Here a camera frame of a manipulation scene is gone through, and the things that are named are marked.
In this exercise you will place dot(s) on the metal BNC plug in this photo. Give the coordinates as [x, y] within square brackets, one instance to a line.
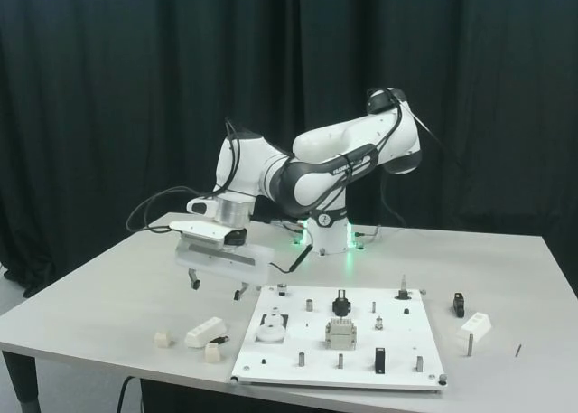
[377, 323]

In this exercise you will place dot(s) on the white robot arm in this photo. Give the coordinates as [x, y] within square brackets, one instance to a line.
[311, 182]

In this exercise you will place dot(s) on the metal round peg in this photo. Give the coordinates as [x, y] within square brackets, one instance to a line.
[310, 304]
[299, 359]

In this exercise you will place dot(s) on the metal bolt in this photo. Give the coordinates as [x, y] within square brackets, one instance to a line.
[403, 286]

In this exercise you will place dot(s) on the grey table leg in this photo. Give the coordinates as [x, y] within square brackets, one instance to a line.
[20, 379]

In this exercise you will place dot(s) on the black curtain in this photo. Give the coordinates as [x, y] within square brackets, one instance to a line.
[135, 69]

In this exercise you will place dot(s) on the white medium gear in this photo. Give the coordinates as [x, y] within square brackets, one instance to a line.
[274, 317]

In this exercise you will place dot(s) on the black D-SUB plug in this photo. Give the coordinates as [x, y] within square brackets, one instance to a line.
[458, 303]

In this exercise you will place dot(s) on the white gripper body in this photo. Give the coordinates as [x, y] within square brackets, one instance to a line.
[226, 259]

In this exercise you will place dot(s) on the long white holder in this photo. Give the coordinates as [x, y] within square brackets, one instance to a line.
[205, 332]

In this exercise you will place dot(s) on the small white cube holder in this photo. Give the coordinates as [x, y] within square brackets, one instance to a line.
[212, 353]
[163, 339]

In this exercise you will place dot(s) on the white peg holder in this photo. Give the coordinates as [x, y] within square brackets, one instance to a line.
[474, 329]

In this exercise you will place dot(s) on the white task board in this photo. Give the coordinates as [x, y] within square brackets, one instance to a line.
[316, 359]

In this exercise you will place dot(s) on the white large gear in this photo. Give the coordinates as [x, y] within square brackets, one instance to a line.
[272, 333]

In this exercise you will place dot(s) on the black waterproof plug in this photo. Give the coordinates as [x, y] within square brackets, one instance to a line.
[342, 305]

